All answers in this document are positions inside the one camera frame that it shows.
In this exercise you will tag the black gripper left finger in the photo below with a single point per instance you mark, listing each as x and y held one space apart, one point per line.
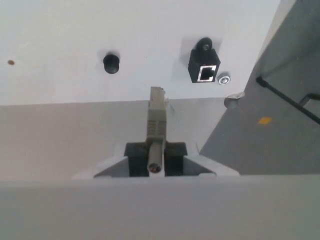
138 160

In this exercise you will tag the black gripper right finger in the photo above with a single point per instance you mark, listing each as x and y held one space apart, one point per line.
175 160

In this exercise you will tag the grey Ethernet plug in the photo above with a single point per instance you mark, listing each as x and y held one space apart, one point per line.
156 120

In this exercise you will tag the orange floor marker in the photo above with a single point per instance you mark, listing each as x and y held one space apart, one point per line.
264 120

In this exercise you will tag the white task board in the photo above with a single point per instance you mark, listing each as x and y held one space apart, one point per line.
75 37

